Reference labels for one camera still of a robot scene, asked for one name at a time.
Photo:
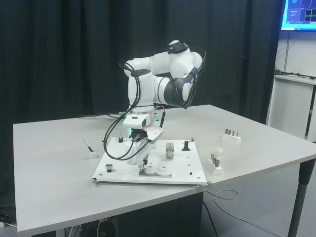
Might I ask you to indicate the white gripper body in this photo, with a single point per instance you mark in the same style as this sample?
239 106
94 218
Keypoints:
138 151

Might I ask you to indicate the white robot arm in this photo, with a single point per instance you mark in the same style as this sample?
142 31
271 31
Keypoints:
177 66

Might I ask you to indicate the white medium gear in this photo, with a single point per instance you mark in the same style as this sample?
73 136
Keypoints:
149 170

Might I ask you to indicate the white large gear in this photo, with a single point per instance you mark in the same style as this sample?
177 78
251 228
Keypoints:
163 171

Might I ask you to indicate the beige waterproof plug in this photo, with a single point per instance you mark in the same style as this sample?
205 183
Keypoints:
169 151

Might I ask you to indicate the white task board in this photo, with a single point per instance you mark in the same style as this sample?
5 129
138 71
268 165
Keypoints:
172 168

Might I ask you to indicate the metal BNC plug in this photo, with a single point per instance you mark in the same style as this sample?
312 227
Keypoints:
108 168

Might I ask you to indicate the small black plug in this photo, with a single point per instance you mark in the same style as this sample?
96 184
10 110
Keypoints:
185 145

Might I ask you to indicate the small white plug holder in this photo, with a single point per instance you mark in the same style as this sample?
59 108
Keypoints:
93 156

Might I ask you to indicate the small metal round peg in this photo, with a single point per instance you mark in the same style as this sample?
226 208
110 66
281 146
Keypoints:
211 157

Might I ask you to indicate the medium metal round peg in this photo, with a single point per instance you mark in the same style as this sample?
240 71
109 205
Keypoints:
214 160

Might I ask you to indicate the white round peg holder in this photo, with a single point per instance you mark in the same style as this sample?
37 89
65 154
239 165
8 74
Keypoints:
215 170

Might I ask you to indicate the large metal round peg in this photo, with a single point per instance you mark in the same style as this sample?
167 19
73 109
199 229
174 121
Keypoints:
218 163

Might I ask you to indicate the small empty white holder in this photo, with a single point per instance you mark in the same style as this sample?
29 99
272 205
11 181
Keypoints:
218 151

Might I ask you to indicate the large metal square peg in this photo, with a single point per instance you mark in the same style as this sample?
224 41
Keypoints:
225 131

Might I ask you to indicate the white square peg holder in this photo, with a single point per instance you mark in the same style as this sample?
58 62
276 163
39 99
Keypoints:
230 139

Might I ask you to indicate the black curtains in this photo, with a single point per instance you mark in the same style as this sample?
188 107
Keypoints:
61 49

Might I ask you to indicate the white cabinet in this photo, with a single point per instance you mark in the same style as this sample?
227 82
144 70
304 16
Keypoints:
288 111

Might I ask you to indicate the dark grey table leg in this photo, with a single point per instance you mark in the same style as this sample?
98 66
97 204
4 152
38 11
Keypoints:
300 197

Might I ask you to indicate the blue screen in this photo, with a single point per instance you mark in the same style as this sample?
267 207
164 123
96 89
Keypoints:
298 14

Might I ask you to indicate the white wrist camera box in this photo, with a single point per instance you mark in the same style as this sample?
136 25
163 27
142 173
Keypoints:
135 122

